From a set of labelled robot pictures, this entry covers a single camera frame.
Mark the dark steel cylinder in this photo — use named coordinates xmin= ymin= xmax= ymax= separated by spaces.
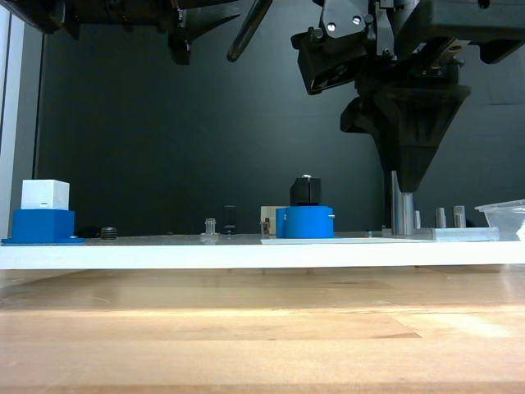
xmin=389 ymin=170 xmax=413 ymax=236

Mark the white taskboard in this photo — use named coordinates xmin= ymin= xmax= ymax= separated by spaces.
xmin=0 ymin=234 xmax=525 ymax=271

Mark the D-sub connector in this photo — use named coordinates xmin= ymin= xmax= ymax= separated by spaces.
xmin=289 ymin=174 xmax=322 ymax=206

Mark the aluminium peg plate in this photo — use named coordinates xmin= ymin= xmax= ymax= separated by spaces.
xmin=381 ymin=227 xmax=500 ymax=243

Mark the clear plastic tub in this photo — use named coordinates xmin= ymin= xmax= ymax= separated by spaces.
xmin=474 ymin=199 xmax=525 ymax=242

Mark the white multi-pin connector housing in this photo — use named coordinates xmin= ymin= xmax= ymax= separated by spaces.
xmin=260 ymin=205 xmax=288 ymax=239

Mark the black USB socket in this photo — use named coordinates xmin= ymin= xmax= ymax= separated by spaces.
xmin=224 ymin=204 xmax=237 ymax=236

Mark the white ethernet socket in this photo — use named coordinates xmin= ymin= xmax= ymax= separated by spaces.
xmin=21 ymin=178 xmax=71 ymax=212

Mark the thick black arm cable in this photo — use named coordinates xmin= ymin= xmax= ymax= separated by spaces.
xmin=226 ymin=0 xmax=274 ymax=64

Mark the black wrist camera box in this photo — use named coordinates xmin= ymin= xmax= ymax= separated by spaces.
xmin=290 ymin=26 xmax=369 ymax=97

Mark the blue round connector mount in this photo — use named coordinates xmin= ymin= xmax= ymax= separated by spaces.
xmin=275 ymin=204 xmax=336 ymax=240

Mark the blue socket bracket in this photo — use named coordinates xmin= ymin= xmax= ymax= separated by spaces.
xmin=1 ymin=208 xmax=86 ymax=245

